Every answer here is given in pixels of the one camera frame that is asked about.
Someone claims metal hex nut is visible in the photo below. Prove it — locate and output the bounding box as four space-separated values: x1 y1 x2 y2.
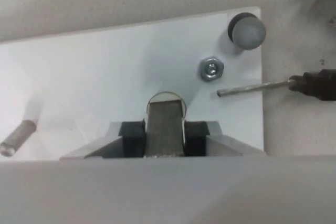
197 56 226 81

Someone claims white task board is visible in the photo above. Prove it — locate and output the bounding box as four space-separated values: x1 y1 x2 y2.
0 5 265 162

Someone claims black round knob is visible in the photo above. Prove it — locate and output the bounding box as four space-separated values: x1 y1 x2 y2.
227 12 267 51

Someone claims metal square peg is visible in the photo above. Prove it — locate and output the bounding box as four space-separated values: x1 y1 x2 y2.
143 99 187 158

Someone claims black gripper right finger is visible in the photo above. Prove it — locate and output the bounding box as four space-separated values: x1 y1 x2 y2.
183 120 265 158

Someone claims metal round peg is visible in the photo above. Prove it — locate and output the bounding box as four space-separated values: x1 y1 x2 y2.
0 119 37 157

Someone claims black USB plug with cable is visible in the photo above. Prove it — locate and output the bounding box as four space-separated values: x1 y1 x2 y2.
216 68 336 102

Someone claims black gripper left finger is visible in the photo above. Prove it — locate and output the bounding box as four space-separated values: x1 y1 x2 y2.
59 119 146 160

